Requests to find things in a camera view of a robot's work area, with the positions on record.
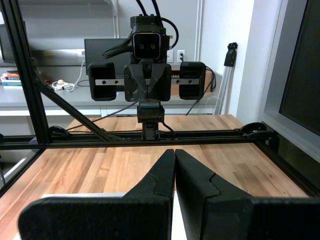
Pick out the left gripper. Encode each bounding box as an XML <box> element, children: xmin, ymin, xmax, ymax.
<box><xmin>87</xmin><ymin>59</ymin><xmax>206</xmax><ymax>102</ymax></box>

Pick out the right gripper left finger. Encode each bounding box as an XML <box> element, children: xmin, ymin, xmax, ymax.
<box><xmin>17</xmin><ymin>148</ymin><xmax>176</xmax><ymax>240</ymax></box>

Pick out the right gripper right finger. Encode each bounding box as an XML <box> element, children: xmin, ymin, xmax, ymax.
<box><xmin>175</xmin><ymin>149</ymin><xmax>320</xmax><ymax>240</ymax></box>

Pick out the white taskboard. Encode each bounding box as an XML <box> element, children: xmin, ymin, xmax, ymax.
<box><xmin>40</xmin><ymin>190</ymin><xmax>188</xmax><ymax>240</ymax></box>

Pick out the black desk monitor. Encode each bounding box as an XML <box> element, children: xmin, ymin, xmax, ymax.
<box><xmin>83</xmin><ymin>38</ymin><xmax>132</xmax><ymax>76</ymax></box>

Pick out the plain brown cardboard box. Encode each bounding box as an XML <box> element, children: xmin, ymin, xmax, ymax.
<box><xmin>204</xmin><ymin>66</ymin><xmax>224</xmax><ymax>93</ymax></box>

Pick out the black silver tripod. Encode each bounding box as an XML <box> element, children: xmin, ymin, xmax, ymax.
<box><xmin>216</xmin><ymin>41</ymin><xmax>239</xmax><ymax>116</ymax></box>

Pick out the white counter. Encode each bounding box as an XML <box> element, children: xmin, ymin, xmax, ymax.
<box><xmin>0</xmin><ymin>83</ymin><xmax>225</xmax><ymax>118</ymax></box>

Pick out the book stack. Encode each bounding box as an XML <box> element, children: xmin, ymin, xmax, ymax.
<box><xmin>0</xmin><ymin>70</ymin><xmax>24</xmax><ymax>88</ymax></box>

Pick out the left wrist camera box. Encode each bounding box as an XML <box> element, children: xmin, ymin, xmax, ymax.
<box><xmin>131</xmin><ymin>25</ymin><xmax>163</xmax><ymax>61</ymax></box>

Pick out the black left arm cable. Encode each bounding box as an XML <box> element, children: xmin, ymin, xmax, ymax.
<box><xmin>101</xmin><ymin>0</ymin><xmax>180</xmax><ymax>61</ymax></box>

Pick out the white shelf bracket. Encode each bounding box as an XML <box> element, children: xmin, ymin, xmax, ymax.
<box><xmin>111</xmin><ymin>0</ymin><xmax>120</xmax><ymax>40</ymax></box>

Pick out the white cable bundle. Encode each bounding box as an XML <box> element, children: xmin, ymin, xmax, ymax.
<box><xmin>51</xmin><ymin>59</ymin><xmax>87</xmax><ymax>93</ymax></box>

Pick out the black table frame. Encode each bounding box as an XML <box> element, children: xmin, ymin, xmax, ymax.
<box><xmin>0</xmin><ymin>0</ymin><xmax>320</xmax><ymax>198</ymax></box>

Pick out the grey metal wall frame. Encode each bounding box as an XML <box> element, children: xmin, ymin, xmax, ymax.
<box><xmin>258</xmin><ymin>0</ymin><xmax>320</xmax><ymax>156</ymax></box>

